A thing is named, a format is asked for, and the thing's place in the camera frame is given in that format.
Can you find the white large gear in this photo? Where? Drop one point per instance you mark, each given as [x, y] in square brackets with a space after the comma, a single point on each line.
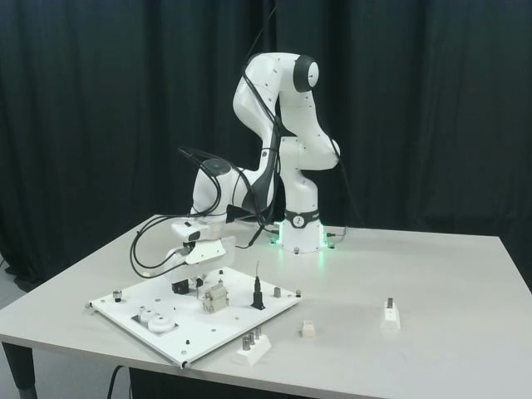
[161, 326]

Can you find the black curtain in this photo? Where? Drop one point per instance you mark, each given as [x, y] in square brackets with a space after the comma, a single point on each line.
[83, 104]

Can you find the dark table leg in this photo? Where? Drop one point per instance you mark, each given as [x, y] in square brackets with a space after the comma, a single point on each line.
[16, 370]

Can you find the white medium gear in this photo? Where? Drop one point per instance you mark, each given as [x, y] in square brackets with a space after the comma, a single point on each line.
[149, 319]

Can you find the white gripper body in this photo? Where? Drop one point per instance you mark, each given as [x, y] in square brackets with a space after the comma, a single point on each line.
[216, 266]

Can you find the metal round peg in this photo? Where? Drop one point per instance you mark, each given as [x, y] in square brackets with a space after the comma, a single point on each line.
[258, 334]
[244, 344]
[251, 340]

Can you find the white small gear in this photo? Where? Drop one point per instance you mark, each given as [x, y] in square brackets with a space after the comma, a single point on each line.
[144, 309]

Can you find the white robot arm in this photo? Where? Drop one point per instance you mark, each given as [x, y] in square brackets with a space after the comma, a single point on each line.
[299, 174]

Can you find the small white cube holder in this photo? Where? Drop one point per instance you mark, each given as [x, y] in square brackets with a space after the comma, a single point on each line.
[146, 274]
[306, 328]

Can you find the black metal bolt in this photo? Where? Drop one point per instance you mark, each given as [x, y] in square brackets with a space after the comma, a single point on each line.
[117, 296]

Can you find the white square peg holder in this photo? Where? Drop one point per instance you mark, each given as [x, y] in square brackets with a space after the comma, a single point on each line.
[390, 320]

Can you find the beige waterproof plug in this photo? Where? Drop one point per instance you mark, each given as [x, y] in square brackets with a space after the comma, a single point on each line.
[216, 300]

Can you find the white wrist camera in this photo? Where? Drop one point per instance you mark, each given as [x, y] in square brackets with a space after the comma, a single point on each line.
[191, 232]

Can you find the white round peg holder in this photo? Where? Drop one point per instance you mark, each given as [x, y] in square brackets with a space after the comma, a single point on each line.
[253, 353]

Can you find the white task board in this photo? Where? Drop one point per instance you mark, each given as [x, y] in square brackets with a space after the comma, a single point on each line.
[232, 328]

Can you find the thick metal square peg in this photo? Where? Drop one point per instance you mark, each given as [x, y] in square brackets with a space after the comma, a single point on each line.
[391, 303]

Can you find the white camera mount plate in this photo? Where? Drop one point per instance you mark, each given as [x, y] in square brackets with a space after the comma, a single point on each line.
[205, 253]

